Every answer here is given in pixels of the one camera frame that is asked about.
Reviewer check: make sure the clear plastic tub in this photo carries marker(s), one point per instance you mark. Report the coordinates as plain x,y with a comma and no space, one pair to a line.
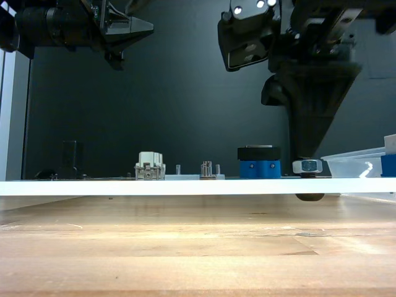
349,167

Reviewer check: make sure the black clamp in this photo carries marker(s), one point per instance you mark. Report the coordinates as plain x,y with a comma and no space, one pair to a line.
72,161

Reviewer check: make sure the black connector block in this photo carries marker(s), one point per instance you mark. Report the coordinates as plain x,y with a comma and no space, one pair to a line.
258,153

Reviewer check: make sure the silver M12 hex nut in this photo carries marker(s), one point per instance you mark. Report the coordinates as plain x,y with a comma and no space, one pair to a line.
307,166

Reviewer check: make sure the white board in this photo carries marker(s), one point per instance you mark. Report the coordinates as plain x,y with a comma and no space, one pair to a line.
154,187

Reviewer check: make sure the blue connector mount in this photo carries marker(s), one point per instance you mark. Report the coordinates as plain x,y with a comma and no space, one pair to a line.
260,169

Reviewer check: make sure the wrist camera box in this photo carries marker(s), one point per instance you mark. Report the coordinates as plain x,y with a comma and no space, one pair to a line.
247,37

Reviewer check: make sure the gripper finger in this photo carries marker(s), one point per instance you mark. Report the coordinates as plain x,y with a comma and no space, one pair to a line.
123,41
139,26
328,92
295,92

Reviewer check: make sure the blue and white connector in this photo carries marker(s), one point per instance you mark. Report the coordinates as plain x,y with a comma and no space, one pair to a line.
389,167

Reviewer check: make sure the grey connector housing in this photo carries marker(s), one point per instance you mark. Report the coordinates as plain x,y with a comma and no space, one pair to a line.
150,164

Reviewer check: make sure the black rubber board foot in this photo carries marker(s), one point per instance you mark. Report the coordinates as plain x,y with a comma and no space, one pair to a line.
310,197

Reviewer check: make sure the black M12 threaded stud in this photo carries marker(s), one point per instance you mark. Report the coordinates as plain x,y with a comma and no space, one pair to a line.
307,175

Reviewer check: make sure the small metal connector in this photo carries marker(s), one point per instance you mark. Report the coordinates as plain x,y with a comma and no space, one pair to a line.
208,170

